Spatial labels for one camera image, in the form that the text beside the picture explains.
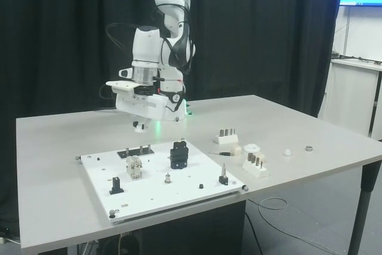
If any black D-SUB plug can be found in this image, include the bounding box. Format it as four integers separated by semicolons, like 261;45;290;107
169;139;189;170

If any white sloped peg holder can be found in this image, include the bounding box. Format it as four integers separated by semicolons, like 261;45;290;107
242;159;271;179

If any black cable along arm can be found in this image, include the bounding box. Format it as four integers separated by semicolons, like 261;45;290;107
104;7;195;76

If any dark table leg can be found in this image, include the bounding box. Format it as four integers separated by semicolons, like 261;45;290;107
347;164;375;255

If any white task board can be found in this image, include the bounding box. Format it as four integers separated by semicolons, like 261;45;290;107
76;140;248;225

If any white cabinet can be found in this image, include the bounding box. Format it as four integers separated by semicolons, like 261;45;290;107
318;57;382;142

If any black box under table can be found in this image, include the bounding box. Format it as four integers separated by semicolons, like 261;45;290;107
76;199;248;255

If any black curtain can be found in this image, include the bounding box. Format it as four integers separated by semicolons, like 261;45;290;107
0;0;349;238

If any silver wrist ring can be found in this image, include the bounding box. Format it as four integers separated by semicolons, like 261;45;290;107
133;63;158;86

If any white long peg holder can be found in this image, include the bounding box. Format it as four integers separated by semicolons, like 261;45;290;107
214;134;239;145

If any flat white mounting plate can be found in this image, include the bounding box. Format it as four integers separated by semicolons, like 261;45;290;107
106;80;141;93

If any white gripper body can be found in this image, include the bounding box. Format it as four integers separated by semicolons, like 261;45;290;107
115;92;168;120

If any white large gear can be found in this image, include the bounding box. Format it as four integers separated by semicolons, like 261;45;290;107
244;143;261;155

